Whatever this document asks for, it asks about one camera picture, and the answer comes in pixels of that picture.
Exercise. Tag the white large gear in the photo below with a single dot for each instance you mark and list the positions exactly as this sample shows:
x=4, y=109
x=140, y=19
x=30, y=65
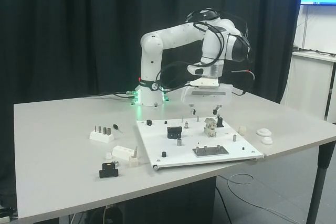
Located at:
x=263, y=132

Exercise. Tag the white four-hole peg holder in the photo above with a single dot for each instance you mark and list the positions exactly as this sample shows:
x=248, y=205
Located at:
x=101, y=137

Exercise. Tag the black cabinet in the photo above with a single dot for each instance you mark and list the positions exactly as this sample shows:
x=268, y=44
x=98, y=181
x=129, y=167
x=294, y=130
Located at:
x=157, y=200

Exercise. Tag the black curtain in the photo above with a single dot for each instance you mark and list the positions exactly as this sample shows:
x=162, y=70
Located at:
x=78, y=37

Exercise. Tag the black D-SUB plug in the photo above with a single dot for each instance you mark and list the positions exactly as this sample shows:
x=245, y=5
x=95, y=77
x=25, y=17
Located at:
x=109, y=170

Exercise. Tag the small white peg holder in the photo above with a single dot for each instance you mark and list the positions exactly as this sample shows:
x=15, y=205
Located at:
x=133, y=162

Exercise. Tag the cream plug holder block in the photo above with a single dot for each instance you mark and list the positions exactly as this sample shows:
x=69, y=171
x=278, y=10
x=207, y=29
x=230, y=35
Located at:
x=242, y=130

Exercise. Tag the grey waterproof plug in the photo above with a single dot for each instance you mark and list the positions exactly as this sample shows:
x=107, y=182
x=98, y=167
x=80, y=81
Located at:
x=210, y=124

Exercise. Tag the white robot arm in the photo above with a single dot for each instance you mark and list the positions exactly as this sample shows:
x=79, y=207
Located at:
x=170, y=37

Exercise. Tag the white empty peg holder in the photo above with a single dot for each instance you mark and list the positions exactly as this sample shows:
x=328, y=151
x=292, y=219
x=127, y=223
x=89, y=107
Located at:
x=120, y=151

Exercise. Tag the white cabinet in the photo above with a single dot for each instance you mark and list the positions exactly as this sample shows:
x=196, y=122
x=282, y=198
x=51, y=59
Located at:
x=309, y=87

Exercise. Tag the metal square peg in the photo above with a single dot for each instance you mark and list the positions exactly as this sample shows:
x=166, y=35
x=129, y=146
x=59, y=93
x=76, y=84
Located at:
x=135, y=152
x=109, y=131
x=105, y=130

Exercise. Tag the black table leg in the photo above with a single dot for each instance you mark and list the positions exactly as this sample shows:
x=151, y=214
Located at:
x=319, y=182

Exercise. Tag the metal bolt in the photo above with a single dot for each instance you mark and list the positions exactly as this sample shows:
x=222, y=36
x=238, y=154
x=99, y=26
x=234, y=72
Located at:
x=116, y=163

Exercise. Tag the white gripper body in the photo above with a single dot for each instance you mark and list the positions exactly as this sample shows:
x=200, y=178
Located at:
x=207, y=98

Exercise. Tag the white task board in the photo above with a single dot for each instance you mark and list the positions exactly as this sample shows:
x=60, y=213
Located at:
x=157, y=145

